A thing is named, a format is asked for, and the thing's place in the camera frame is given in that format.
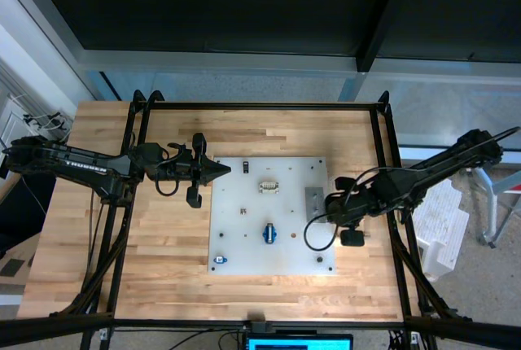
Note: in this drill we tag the black metal frame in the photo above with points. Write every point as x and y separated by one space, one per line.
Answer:
183 321

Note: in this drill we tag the blue square holder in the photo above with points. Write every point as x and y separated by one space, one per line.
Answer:
215 260

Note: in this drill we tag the beige connector housing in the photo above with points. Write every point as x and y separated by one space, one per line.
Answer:
268 187

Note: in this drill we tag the blue lit screen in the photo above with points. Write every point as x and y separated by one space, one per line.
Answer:
297 344

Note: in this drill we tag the grey aluminium block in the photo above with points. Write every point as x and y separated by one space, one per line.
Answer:
311 203

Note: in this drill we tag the grey metal stand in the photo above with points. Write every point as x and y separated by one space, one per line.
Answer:
513 187

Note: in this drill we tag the white task board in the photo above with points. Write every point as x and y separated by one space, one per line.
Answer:
244 244

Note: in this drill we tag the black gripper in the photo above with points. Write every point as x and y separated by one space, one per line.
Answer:
358 207
183 167

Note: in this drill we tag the white cabinet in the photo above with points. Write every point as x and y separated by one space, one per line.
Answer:
16 122

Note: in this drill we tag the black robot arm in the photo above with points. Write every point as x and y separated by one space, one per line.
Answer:
81 167
427 173

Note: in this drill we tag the blue round holder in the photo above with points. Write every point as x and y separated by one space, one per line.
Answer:
264 236

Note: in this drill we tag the cardboard box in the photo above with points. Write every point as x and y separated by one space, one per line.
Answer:
28 252

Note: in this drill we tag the black clip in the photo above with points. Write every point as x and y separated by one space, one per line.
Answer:
246 167

